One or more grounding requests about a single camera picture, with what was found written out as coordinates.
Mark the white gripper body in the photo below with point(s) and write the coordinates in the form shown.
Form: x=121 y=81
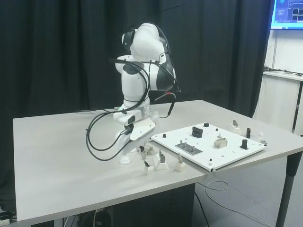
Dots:
x=126 y=145

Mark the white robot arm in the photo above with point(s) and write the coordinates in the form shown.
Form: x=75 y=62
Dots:
x=132 y=92

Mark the white USB plug holder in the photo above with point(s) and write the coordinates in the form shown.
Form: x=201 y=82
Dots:
x=148 y=171

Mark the metal square peg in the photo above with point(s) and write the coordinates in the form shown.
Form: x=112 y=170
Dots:
x=162 y=158

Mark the white square peg holder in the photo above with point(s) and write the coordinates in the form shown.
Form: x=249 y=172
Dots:
x=161 y=165

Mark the metal round peg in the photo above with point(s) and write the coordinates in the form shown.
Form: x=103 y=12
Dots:
x=180 y=159

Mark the white round peg holder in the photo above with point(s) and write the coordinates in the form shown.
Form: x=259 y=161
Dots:
x=179 y=166

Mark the black D-SUB plug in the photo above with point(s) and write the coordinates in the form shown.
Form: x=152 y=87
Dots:
x=197 y=132

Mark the white task board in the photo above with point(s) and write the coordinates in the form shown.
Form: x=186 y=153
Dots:
x=208 y=146

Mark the white holder with metal pegs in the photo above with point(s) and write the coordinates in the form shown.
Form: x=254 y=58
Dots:
x=234 y=127

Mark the black plug on board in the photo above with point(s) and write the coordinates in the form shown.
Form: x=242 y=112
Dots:
x=244 y=144

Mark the black plug beside board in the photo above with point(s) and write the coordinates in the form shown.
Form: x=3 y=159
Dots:
x=248 y=133

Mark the black curtain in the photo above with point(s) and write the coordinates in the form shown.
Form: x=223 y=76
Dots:
x=59 y=59

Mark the small white gear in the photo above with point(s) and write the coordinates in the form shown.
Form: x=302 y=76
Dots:
x=261 y=134

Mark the grey metal bolt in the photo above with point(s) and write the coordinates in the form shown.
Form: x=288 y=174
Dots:
x=263 y=142

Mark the white power strip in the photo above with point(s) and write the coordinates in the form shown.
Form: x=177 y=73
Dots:
x=7 y=218

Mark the white cabinet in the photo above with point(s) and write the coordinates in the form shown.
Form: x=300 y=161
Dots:
x=279 y=101

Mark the black table leg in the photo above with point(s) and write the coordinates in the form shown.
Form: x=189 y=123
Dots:
x=287 y=189

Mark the blue screen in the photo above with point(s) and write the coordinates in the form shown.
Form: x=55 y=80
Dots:
x=287 y=14

